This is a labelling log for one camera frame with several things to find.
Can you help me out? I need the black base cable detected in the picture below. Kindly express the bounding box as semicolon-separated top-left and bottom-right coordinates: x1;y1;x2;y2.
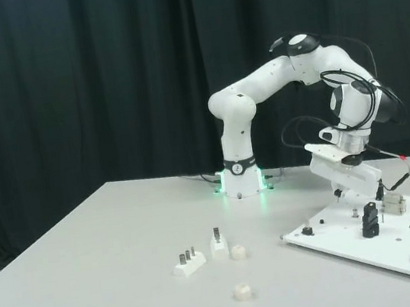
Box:
180;168;222;189

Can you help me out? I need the small white plug holder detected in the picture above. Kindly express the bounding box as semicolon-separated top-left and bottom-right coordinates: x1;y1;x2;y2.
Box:
229;244;249;262
231;281;254;303

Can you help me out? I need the flat white mounting plate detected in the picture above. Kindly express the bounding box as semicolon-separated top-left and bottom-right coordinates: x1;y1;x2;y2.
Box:
302;136;363;167

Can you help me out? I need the white round peg holder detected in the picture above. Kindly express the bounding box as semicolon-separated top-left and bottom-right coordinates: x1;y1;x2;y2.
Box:
171;252;209;281

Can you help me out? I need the grey base cable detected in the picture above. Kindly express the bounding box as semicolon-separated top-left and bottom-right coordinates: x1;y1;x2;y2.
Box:
263;167;286;192

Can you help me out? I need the black D-SUB plug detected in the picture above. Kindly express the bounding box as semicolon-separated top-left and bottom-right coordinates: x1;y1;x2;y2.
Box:
358;202;382;239

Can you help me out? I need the black upright plug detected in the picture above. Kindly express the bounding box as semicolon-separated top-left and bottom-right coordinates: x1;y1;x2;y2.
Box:
373;179;386;201

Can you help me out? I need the black curtain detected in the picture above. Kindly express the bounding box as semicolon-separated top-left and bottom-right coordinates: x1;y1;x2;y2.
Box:
0;0;410;266

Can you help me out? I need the white task board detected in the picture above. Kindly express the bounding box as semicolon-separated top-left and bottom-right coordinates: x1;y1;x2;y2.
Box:
276;188;410;302

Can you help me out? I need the white square peg holder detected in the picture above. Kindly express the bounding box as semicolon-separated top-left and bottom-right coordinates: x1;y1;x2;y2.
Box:
208;234;231;261

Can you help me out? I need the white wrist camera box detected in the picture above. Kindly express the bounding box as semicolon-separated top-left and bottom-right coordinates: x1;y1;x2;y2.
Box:
317;125;341;143

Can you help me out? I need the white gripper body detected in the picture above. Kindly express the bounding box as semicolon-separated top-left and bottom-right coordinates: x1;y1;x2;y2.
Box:
308;145;386;205

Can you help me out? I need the silver flange ring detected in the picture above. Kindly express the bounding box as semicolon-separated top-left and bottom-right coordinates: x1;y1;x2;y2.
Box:
335;129;370;156

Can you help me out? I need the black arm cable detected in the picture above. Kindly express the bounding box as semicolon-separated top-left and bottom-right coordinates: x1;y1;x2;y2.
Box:
266;19;410;158

